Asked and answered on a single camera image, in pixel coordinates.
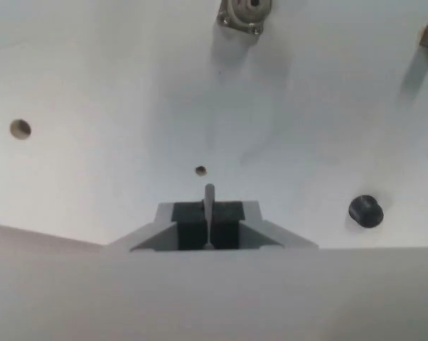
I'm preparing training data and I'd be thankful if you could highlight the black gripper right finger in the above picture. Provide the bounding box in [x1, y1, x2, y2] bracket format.
[210, 201, 320, 250]

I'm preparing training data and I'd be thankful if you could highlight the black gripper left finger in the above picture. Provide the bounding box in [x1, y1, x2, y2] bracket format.
[109, 201, 208, 252]

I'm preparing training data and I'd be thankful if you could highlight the thin metal round peg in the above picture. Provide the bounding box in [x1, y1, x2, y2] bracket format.
[203, 183, 215, 250]

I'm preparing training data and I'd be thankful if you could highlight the small black round knob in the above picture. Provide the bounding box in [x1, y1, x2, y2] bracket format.
[348, 194, 385, 229]

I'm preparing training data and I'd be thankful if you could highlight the white task board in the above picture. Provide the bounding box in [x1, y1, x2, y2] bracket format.
[0, 0, 428, 249]

